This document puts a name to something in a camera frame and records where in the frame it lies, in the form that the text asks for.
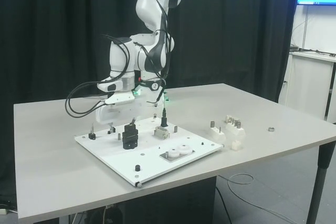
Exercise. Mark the white task board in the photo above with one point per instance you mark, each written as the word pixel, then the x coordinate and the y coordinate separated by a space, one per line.
pixel 110 158

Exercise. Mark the black curtain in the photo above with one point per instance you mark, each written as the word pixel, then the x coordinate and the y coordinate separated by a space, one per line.
pixel 52 24

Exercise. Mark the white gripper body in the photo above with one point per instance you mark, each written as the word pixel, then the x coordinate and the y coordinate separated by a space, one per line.
pixel 123 112

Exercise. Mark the white medium gear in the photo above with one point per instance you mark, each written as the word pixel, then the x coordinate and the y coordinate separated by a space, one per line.
pixel 173 152

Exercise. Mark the black bolt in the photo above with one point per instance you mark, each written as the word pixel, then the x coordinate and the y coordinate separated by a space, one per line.
pixel 137 168

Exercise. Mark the small white holder block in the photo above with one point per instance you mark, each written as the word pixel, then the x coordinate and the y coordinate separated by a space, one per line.
pixel 236 145

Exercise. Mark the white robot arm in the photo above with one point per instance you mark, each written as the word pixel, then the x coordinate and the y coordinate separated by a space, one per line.
pixel 147 3

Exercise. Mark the white power strip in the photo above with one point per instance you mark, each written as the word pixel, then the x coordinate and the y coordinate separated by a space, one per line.
pixel 3 211

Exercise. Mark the wide white peg holder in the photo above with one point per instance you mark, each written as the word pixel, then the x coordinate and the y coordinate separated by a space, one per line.
pixel 236 131

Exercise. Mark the large metal square peg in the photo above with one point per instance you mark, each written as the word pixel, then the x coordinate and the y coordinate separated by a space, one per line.
pixel 212 125

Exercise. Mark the black box under table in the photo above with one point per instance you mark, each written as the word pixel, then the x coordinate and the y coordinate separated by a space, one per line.
pixel 162 203

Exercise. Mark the black D-SUB plug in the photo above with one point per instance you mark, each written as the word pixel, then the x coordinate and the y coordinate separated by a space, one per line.
pixel 130 137

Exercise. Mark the black table leg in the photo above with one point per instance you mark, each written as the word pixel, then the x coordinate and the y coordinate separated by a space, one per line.
pixel 319 176

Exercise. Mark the small black plug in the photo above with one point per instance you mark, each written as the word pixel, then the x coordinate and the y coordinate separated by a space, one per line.
pixel 92 136

